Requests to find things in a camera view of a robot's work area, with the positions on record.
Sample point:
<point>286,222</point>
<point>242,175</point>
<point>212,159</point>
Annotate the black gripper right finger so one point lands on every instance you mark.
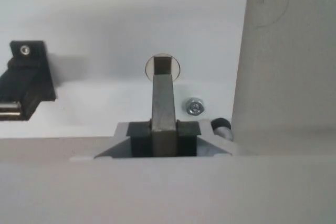
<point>187,140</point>

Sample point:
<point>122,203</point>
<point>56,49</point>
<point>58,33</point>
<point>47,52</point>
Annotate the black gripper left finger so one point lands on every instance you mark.
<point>139,140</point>

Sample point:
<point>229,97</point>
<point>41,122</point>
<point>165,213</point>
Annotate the metal square peg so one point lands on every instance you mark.
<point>163,108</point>

